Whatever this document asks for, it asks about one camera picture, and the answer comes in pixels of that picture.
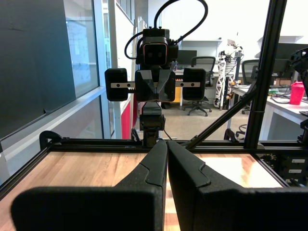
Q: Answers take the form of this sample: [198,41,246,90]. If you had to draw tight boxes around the white desk hutch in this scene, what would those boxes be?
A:
[179,38,224,73]

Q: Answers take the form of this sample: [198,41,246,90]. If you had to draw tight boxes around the black frame clamp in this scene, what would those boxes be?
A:
[223,128,240,141]
[39,130,63,145]
[131,128,142,142]

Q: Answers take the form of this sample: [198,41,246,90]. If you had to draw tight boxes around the yellow cabinet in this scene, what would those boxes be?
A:
[175,86,183,106]

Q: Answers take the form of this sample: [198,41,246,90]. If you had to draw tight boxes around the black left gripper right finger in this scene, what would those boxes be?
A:
[167,141,308,231]

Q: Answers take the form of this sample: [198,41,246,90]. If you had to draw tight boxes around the black electronics box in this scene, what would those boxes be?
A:
[259,154,308,188]

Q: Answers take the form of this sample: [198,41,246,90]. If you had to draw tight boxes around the white lattice stand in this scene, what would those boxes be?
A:
[213,49,241,111]

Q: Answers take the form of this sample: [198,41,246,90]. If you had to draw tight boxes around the black mesh office chair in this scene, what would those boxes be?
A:
[184,56,217,117]
[240,59,260,115]

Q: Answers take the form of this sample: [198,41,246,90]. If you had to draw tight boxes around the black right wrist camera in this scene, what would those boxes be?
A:
[141,28,171,67]

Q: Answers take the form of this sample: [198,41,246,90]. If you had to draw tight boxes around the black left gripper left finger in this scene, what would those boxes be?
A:
[11,139,168,231]

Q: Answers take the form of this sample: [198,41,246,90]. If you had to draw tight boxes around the black computer monitor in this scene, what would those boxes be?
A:
[274,42,305,61]
[177,50,198,66]

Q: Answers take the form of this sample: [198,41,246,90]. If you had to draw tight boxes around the black aluminium table frame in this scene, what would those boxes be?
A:
[0,0,308,200]

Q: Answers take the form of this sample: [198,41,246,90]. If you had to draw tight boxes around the red plastic jug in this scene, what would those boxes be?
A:
[289,81,306,105]

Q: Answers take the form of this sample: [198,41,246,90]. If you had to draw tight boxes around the white office desk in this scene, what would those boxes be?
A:
[231,85,308,141]

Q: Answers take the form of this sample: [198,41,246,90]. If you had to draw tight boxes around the black camera cable loop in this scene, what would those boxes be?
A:
[154,0,209,45]

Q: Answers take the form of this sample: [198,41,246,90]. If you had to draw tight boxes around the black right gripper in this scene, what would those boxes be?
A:
[105,68,207,102]

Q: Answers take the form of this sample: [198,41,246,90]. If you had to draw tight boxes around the short black cable loop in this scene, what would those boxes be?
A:
[124,32,145,60]

